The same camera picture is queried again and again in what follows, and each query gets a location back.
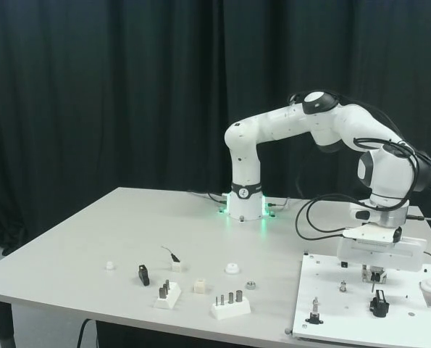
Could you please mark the large metal round peg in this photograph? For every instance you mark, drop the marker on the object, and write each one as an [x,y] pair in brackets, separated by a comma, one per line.
[239,296]

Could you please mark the white small gear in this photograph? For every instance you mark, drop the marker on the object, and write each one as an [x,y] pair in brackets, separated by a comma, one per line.
[110,266]

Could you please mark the small metal square peg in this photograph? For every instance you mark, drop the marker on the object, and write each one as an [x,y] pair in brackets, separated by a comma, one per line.
[167,283]

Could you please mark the black D-SUB plug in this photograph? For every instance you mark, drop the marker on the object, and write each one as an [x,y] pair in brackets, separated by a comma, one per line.
[143,277]

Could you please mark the medium metal round peg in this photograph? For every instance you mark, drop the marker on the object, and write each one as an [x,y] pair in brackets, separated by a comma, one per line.
[231,298]

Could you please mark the medium metal square peg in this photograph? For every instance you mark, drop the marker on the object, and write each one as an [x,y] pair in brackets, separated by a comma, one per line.
[166,290]

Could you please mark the black curtain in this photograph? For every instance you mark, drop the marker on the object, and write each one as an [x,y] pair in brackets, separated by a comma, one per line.
[92,72]

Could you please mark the metal BNC plug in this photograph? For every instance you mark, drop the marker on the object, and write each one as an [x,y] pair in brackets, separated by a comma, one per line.
[342,286]

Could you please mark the white task board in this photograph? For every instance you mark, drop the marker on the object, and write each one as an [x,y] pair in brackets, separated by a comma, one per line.
[327,315]

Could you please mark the small white plug holder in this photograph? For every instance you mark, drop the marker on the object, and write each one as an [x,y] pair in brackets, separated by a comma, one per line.
[177,267]

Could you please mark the large metal square peg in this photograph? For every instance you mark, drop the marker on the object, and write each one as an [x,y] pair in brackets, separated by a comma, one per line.
[161,293]

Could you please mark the white medium gear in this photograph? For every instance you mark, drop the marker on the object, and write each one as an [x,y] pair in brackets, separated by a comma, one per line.
[232,269]

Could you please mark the metal nut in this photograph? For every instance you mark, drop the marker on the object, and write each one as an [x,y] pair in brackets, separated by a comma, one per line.
[250,285]

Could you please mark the cream cube holder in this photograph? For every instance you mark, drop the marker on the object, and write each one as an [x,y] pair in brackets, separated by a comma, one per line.
[200,286]

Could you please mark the metal waterproof plug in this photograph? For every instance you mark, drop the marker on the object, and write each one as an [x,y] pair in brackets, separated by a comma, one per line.
[315,306]

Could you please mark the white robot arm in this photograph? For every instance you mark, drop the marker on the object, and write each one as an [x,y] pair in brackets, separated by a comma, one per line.
[244,163]

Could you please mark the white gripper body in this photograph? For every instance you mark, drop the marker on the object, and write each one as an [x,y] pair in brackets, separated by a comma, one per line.
[381,255]

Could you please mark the white peg holder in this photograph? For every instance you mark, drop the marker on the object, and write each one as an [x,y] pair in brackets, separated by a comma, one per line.
[230,311]
[167,302]

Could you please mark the small metal round peg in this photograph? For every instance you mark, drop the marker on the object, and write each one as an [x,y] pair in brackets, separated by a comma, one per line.
[222,301]

